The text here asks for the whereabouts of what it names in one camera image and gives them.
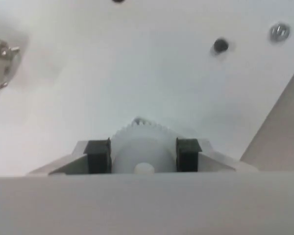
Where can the white task board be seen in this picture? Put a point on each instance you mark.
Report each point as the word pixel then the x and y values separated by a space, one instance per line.
pixel 137 73

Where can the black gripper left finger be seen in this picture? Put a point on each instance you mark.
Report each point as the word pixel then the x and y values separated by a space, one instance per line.
pixel 98 156

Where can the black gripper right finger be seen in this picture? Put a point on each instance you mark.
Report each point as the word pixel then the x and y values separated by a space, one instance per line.
pixel 186 156

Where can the white medium gear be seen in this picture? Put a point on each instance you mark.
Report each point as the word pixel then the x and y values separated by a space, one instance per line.
pixel 142 149

